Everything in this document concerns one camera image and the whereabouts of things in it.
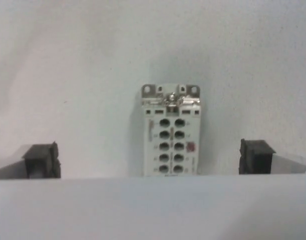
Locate white waterproof plug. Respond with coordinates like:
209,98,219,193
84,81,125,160
140,83,202,178

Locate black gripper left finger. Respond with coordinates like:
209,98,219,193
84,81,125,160
0,141,61,180

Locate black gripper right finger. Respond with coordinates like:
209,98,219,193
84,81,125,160
239,138,306,176

